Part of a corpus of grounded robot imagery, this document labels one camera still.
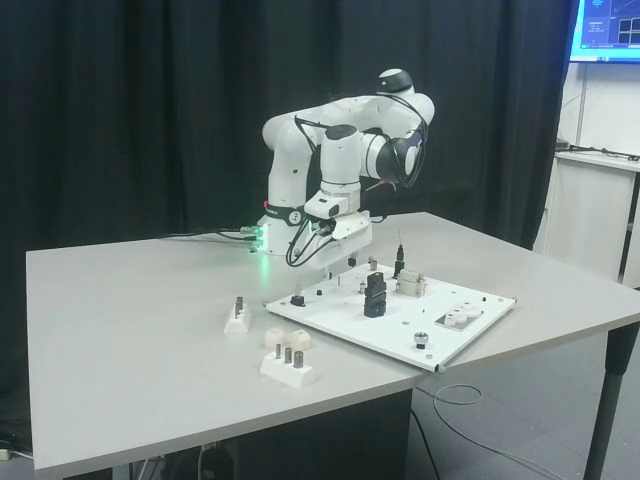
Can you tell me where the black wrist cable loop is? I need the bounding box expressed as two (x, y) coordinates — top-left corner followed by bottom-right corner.
(284, 115), (334, 268)

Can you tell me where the beige rectangular connector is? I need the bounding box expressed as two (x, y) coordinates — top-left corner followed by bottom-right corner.
(395, 269), (427, 302)

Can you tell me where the black floor cable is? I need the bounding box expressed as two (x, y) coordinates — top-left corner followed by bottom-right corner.
(413, 423), (454, 480)

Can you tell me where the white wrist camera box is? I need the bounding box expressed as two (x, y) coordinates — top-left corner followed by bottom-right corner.
(304, 192), (350, 220)

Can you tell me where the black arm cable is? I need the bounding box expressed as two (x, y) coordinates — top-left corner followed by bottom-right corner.
(387, 92), (433, 191)

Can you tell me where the white round peg holder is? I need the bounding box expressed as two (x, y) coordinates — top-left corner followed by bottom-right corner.
(259, 348), (318, 390)

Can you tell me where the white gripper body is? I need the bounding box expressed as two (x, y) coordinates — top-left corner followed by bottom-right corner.
(313, 222), (374, 274)

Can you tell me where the grey floor cable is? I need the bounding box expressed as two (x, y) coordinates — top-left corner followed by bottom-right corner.
(431, 383), (503, 437)

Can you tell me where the black D-SUB plug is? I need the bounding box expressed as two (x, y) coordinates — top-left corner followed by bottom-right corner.
(363, 272), (388, 320)

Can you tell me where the flat white mounting plate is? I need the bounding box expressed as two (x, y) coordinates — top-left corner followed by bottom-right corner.
(331, 212), (372, 241)

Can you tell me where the white cabinet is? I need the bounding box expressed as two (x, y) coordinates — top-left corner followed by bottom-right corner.
(531, 145), (640, 292)

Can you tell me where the white square peg holder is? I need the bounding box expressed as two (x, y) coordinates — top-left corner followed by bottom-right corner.
(222, 304), (252, 336)

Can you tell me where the black curtain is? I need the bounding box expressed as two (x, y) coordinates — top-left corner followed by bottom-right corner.
(0, 0), (577, 254)

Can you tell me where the tall black plug with wire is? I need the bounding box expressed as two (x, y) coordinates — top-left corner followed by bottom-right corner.
(394, 230), (407, 280)

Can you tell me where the white task board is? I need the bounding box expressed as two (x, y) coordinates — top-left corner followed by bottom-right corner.
(263, 259), (518, 374)

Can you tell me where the black base cable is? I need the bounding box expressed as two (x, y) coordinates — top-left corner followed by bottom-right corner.
(167, 226), (264, 245)

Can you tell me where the grey table leg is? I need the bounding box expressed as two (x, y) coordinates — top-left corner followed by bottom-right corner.
(583, 319), (628, 480)

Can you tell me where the blue screen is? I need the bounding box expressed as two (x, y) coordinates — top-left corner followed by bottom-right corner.
(569, 0), (640, 64)

